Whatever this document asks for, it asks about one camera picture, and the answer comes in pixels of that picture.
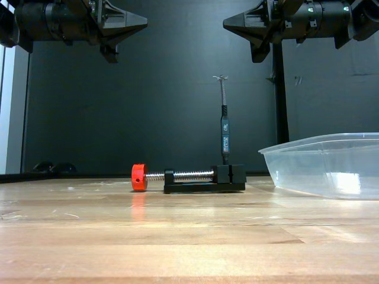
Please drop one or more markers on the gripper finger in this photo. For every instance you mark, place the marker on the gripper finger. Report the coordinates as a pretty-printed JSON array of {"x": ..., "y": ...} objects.
[
  {"x": 248, "y": 22},
  {"x": 127, "y": 20},
  {"x": 114, "y": 36},
  {"x": 257, "y": 38}
]

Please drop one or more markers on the clear plastic tub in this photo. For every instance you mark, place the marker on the clear plastic tub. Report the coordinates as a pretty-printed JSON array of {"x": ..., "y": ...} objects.
[{"x": 296, "y": 165}]

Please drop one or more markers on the black dome-shaped object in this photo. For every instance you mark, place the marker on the black dome-shaped object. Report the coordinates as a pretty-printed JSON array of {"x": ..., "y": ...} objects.
[
  {"x": 64, "y": 168},
  {"x": 43, "y": 167}
]

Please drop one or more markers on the black bench vise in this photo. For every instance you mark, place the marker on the black bench vise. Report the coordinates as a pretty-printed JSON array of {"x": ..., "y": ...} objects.
[{"x": 234, "y": 177}]

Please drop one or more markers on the orange vise knob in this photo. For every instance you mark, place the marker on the orange vise knob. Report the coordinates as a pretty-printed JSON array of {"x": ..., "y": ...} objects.
[{"x": 138, "y": 177}]

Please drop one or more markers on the steel coil spring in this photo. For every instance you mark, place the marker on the steel coil spring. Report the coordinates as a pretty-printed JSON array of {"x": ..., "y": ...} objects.
[{"x": 154, "y": 176}]

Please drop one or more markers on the threaded steel vise screw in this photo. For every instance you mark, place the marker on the threaded steel vise screw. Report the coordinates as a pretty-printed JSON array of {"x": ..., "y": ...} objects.
[{"x": 192, "y": 175}]

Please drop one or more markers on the black frame rail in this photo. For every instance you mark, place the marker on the black frame rail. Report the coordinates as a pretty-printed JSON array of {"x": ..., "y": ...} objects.
[{"x": 59, "y": 177}]

